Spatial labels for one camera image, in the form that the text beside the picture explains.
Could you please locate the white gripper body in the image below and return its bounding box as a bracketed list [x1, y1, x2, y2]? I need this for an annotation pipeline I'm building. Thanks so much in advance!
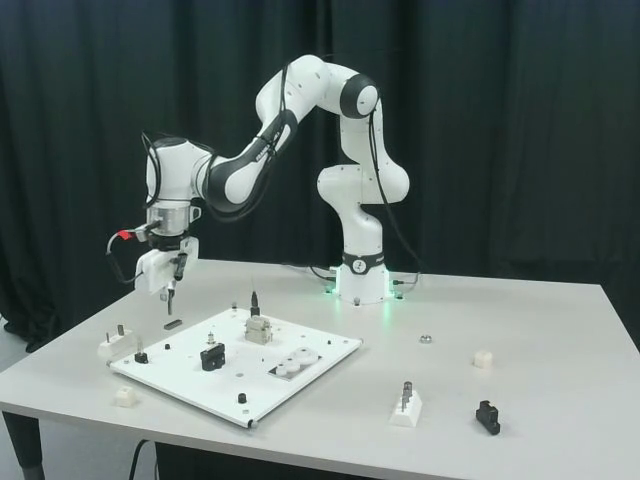
[136, 249, 177, 293]

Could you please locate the white square peg holder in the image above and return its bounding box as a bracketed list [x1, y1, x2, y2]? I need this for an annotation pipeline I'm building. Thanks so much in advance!
[96, 333, 135, 358]

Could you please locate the white round peg holder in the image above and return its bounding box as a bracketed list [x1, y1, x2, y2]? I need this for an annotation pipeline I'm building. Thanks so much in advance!
[389, 394, 424, 428]

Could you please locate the thin black rod with red tag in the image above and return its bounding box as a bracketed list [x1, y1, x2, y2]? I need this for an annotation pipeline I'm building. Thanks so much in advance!
[106, 227, 189, 287]

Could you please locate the white task board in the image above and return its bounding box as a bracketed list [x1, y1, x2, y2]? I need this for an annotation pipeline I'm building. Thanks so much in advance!
[108, 306, 363, 429]

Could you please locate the black waterproof plug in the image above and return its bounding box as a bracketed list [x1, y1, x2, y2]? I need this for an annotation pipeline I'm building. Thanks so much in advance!
[248, 273, 263, 318]

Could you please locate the black table leg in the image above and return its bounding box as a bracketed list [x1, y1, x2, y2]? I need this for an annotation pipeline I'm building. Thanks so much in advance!
[0, 410, 41, 480]

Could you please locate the black D-SUB plug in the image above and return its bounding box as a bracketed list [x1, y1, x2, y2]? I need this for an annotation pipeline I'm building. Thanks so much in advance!
[475, 399, 502, 436]

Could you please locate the black curtain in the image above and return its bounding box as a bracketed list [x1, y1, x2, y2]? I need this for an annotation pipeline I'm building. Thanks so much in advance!
[0, 0, 640, 352]

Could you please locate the silver wrist ring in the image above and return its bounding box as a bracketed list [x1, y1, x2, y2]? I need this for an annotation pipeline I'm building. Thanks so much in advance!
[148, 205, 192, 236]

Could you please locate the black floor cable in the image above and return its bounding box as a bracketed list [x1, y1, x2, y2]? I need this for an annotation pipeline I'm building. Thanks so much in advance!
[130, 438, 157, 480]

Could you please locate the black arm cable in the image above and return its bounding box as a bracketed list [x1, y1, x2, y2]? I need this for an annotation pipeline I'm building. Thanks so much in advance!
[140, 52, 422, 281]

